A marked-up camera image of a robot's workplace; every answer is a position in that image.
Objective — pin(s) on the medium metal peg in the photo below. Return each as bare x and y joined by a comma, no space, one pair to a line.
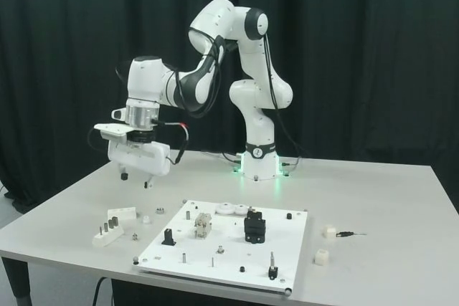
111,223

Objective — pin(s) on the metal BNC plug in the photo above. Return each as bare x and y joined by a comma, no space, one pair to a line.
135,237

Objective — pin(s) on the black table leg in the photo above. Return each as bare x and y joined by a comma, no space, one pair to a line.
16,281

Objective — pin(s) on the black cabinet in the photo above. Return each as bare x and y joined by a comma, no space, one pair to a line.
179,293

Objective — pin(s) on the flat white mounting plate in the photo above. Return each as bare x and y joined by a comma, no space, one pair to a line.
113,128

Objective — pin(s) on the white task board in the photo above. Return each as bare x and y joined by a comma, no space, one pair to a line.
201,266

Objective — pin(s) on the black curtain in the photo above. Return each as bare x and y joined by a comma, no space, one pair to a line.
71,33

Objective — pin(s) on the white medium gear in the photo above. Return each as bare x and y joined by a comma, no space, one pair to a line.
239,209

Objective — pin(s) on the beige metal connector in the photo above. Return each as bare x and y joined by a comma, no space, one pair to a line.
202,226

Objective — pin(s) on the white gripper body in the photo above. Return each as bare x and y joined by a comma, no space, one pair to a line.
143,157

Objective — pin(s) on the large metal peg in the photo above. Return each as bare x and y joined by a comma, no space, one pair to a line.
116,222

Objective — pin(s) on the metal bolt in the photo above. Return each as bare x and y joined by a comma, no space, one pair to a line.
160,210

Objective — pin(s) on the black D-SUB plug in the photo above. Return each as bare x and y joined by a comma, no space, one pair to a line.
254,229

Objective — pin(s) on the white cube holder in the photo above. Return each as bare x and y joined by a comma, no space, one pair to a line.
329,231
321,257

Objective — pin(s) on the white small gear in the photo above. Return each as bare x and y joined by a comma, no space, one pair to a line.
146,219

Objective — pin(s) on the white peg holder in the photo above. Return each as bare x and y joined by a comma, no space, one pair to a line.
107,239

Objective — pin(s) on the white empty holder block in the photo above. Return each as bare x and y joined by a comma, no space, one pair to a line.
122,214

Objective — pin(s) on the white large gear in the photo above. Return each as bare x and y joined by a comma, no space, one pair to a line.
224,208

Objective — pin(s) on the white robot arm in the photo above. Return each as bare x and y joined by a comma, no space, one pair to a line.
258,134

